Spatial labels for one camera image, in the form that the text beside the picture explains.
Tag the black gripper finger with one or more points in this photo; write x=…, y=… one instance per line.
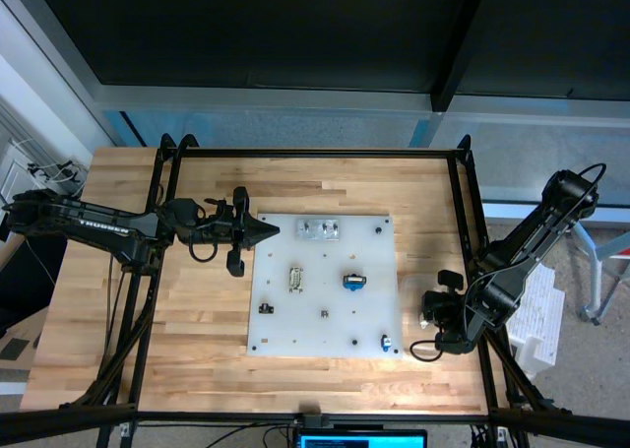
x=256, y=237
x=435, y=310
x=258, y=225
x=435, y=322

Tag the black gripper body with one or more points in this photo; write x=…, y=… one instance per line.
x=449, y=315
x=238, y=261

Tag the clear RJ45 connector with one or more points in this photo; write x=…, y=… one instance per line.
x=422, y=322

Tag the grey multi-pin connector housing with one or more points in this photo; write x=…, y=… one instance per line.
x=296, y=278

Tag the blue D-sub connector block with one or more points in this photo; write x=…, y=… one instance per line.
x=354, y=283

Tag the small metal coaxial connector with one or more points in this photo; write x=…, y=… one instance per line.
x=324, y=314

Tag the black socket block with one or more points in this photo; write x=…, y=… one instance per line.
x=266, y=309

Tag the aluminium plate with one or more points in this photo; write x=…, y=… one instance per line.
x=316, y=235

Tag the white task board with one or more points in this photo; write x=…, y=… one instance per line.
x=320, y=280

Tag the white foam packing block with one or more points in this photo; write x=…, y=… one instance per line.
x=536, y=315

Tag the laptop screen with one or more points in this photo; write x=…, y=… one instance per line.
x=359, y=440

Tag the cardboard box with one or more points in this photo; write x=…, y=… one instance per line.
x=29, y=330

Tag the black pillar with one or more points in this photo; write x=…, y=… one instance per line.
x=460, y=39

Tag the blue RJ45 socket mount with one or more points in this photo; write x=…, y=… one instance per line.
x=386, y=342

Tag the black aluminium frame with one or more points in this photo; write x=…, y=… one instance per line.
x=315, y=152

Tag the grey metal chair frame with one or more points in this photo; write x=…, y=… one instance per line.
x=596, y=271

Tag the small black fixed camera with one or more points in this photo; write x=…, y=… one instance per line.
x=311, y=413

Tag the grey window post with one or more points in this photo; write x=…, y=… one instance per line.
x=59, y=49

